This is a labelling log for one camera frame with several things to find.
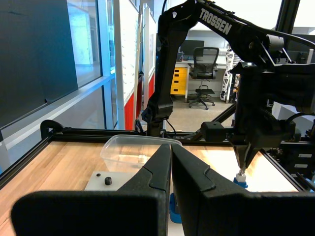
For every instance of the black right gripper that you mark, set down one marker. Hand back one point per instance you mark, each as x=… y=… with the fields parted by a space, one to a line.
x=249 y=110

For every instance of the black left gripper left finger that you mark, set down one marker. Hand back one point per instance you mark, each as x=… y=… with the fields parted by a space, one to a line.
x=98 y=214

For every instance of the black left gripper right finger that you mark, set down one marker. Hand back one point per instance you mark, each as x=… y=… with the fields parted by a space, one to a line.
x=246 y=214

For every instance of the black Trossen right arm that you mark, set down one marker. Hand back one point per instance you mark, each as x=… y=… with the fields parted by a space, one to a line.
x=167 y=61

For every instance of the white RJ45 connector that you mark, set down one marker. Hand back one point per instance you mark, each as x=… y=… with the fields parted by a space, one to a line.
x=141 y=158

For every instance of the blue and black D-sub connector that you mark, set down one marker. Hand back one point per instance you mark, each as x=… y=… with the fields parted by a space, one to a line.
x=173 y=209

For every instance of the small blue RJ45 socket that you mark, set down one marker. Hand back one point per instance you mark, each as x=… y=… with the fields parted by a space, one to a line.
x=240 y=185

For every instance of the black cylindrical peg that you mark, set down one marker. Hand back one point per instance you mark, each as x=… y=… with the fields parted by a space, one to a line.
x=107 y=181

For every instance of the white task board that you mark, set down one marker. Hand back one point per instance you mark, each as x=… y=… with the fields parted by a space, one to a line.
x=115 y=182

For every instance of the clear plastic tub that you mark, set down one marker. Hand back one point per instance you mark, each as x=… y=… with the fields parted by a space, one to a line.
x=123 y=152

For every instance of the white lattice structure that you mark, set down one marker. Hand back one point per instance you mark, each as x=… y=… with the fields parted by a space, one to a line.
x=229 y=73

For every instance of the black office chair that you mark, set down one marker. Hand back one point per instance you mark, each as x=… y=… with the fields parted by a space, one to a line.
x=203 y=71

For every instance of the yellow drawer cabinet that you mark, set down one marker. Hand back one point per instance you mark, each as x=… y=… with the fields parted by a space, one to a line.
x=178 y=81

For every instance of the black computer monitor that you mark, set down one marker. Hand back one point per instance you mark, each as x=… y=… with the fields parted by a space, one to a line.
x=188 y=46

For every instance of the white and red partition panel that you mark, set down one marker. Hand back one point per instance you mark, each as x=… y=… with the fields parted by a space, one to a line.
x=128 y=49
x=151 y=49

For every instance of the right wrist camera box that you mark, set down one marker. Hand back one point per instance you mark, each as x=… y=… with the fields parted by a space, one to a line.
x=290 y=88

